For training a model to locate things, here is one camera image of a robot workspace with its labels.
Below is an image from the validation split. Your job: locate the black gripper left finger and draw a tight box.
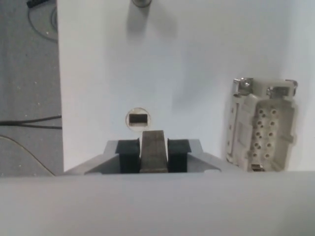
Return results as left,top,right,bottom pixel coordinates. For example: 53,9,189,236
83,138,141,175

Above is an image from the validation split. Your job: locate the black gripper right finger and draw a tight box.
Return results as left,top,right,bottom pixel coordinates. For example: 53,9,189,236
167,138,222,174

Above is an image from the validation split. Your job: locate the metal square peg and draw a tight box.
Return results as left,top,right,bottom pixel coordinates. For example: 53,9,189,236
139,129,169,173

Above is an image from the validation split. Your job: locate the white task board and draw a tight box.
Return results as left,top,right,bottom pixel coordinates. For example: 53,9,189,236
57,0,315,174

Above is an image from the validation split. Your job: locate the black floor cable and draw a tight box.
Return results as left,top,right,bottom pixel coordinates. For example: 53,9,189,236
0,115,62,124
0,122,62,130

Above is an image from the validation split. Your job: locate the thin pale floor cable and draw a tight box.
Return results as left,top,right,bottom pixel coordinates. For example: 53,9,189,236
0,134,56,177

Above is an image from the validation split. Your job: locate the thin coiled grey cable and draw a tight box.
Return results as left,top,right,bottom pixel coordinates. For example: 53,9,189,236
26,1,59,43

